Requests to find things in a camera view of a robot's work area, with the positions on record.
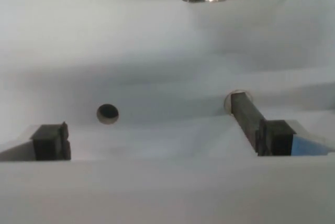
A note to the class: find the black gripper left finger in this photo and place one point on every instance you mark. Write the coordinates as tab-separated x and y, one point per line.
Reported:
47	143

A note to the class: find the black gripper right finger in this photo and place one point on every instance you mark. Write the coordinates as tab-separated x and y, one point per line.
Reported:
280	137

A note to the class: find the metal square peg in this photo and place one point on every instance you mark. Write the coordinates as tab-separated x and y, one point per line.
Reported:
246	119

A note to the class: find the white task board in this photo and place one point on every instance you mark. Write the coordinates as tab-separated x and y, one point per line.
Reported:
157	51

